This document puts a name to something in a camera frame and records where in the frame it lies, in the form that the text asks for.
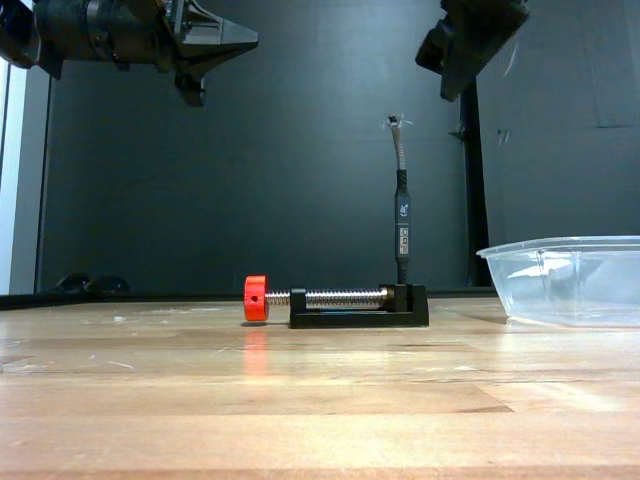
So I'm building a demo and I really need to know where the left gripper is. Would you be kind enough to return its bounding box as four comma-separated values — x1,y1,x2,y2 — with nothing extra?
82,0,260,77

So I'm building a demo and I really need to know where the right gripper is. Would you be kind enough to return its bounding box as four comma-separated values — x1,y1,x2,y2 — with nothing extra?
438,0,531,102

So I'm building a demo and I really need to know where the clear plastic container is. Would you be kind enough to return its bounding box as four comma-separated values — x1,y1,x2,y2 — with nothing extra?
475,235,640,329

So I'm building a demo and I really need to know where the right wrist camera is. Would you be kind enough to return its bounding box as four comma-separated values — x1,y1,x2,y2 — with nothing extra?
414,18,454,72

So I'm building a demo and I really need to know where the short black cable frayed end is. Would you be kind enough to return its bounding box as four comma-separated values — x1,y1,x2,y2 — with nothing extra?
381,113,415,289

